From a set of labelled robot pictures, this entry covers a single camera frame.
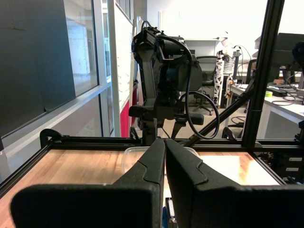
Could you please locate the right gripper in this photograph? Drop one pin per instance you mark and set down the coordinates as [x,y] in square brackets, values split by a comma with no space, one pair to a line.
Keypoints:
[168,107]

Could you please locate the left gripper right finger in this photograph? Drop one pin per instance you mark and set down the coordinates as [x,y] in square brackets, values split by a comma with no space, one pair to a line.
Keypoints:
[225,206]

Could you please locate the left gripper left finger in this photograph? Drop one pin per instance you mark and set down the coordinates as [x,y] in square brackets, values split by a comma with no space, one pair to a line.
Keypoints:
[95,204]

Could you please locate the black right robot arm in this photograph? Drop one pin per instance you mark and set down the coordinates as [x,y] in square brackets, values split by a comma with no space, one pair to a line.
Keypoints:
[147,71]

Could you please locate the silver connector plate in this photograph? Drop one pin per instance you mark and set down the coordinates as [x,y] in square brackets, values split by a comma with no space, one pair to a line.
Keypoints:
[170,209]

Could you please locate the red cabinet panel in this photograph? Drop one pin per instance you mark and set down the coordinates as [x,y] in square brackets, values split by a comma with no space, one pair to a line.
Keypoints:
[124,118]

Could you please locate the clear plastic tub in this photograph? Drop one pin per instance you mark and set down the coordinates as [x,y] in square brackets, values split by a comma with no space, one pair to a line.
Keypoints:
[129,158]

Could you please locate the black box with white labels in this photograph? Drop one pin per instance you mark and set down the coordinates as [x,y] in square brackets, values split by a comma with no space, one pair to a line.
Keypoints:
[273,164]

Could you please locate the black mesh office chair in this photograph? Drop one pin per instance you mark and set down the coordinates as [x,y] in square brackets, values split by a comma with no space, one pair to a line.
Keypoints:
[209,71]

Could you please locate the white lattice structure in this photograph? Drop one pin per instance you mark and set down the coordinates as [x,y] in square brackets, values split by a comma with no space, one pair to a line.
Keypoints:
[219,80]

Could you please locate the green tape roll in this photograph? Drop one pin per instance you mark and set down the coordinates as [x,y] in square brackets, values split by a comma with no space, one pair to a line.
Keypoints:
[269,94]

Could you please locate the white office desk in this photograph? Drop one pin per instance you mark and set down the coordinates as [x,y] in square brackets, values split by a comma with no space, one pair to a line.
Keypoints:
[280,110]

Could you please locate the black desk device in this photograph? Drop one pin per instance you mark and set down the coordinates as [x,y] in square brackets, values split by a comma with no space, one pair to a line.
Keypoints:
[280,91]

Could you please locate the large black monitor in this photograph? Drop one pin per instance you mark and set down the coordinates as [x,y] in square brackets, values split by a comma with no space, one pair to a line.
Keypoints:
[288,47]

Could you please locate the black aluminium frame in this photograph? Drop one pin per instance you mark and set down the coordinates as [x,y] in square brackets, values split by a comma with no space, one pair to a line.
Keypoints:
[95,140]

